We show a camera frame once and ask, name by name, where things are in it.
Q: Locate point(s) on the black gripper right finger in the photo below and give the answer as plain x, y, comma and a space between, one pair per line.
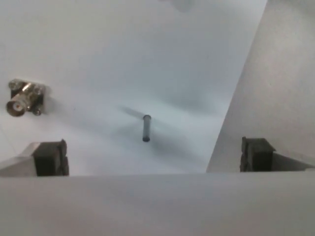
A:
258, 157

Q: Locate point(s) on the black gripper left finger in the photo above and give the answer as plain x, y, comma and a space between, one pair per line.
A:
46, 159

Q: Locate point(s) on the white task board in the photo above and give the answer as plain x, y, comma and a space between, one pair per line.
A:
123, 61

